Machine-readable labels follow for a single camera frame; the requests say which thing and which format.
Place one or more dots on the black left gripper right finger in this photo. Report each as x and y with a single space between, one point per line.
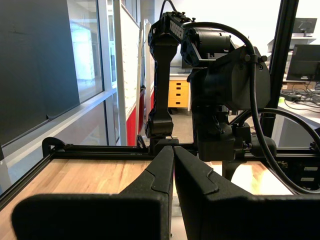
237 217

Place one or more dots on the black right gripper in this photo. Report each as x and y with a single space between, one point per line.
241 135

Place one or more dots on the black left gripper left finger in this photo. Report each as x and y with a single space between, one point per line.
100 215

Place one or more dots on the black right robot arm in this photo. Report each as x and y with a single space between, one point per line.
162 75

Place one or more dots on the green tape roll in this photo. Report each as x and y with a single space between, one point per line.
282 100

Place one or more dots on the white office desk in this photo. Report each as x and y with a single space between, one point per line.
305 117

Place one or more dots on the yellow drawer cabinet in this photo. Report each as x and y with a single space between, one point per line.
178 93

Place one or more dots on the red partition panel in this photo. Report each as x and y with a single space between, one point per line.
131 127

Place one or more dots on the large black monitor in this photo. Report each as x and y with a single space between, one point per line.
305 62

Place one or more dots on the black monitor on shelf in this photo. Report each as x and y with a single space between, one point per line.
303 26

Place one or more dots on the black aluminium table frame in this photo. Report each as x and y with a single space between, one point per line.
282 37

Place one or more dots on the grey window frame post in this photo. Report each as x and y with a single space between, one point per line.
102 50

